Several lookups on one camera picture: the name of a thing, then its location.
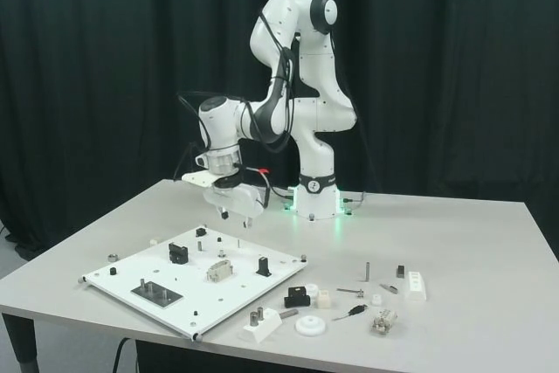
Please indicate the tall metal square peg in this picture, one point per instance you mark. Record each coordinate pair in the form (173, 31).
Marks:
(367, 271)

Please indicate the white peg holder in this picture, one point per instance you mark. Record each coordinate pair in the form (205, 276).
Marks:
(264, 329)

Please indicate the small black knob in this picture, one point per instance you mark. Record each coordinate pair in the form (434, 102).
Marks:
(201, 231)
(113, 271)

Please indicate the white large gear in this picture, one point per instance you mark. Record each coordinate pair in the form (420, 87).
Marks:
(309, 327)

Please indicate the small black plug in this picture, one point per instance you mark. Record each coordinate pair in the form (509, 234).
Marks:
(400, 271)

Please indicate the white medium gear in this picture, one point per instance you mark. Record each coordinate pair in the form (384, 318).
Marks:
(312, 288)

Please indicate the white task board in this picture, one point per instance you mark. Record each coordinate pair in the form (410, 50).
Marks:
(144, 268)

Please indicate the white flat mounting plate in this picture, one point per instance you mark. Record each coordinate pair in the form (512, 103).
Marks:
(198, 178)

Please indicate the dark table leg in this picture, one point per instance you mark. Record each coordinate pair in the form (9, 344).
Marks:
(19, 342)

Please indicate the grey USB plug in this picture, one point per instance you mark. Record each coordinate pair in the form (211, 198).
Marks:
(388, 288)

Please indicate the small white holder block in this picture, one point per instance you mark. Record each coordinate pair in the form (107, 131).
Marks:
(325, 299)

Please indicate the black D-SUB plug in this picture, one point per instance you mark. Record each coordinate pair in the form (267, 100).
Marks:
(298, 296)

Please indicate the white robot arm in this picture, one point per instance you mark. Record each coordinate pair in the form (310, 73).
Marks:
(314, 150)

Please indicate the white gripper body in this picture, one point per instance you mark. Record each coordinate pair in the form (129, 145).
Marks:
(236, 200)

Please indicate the metal bolt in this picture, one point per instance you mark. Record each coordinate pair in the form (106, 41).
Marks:
(349, 291)

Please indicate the black curtain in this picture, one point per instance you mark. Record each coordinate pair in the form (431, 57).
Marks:
(87, 41)

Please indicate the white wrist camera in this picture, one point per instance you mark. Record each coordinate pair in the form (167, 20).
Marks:
(201, 160)

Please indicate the white holder with holes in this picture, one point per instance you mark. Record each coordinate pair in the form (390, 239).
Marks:
(415, 286)

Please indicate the short metal peg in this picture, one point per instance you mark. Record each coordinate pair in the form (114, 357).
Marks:
(288, 314)

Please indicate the thick metal round peg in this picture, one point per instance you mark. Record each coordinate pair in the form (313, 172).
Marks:
(253, 318)
(261, 313)

